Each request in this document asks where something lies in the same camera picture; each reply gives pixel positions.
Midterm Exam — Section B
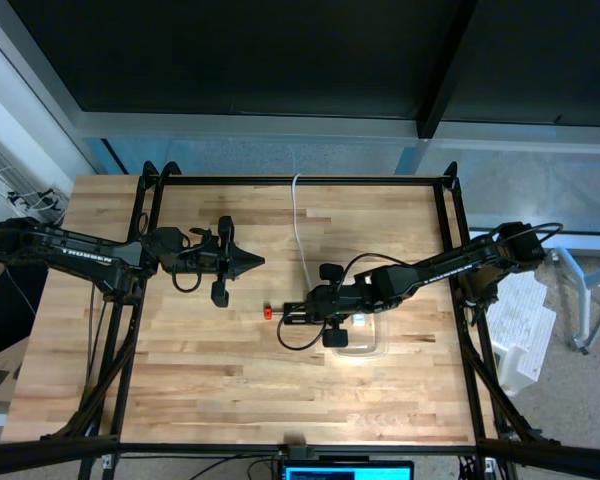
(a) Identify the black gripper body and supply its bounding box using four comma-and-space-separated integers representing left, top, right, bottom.
319, 263, 379, 349
185, 215, 236, 307

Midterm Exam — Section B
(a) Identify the black clamp with red knob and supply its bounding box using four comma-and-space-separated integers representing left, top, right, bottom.
263, 301, 310, 327

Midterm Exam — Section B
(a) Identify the clear plastic tub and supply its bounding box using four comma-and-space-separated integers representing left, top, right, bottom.
329, 304, 390, 360

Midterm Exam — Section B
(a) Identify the blue laptop screen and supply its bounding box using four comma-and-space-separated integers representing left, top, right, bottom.
279, 459, 415, 480

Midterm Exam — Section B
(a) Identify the white stepped foam block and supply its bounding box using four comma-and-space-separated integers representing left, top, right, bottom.
484, 272, 559, 399

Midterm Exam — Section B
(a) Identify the brown cardboard box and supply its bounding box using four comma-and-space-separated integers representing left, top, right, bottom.
0, 334, 31, 406

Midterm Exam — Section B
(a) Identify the grey metal stand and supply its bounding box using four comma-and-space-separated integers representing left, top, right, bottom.
554, 247, 600, 357

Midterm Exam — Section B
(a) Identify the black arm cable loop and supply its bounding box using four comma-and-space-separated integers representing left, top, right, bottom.
171, 264, 205, 295

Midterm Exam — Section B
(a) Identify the long black arm cable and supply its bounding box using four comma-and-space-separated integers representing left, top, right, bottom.
276, 252, 409, 352

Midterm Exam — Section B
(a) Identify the white receptacle cord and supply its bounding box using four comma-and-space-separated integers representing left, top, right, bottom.
291, 172, 315, 292

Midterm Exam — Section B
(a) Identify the black aluminium frame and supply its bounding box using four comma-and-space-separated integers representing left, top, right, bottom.
0, 159, 600, 480

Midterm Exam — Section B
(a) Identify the black table-level camera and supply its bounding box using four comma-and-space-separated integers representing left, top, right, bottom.
278, 433, 315, 460

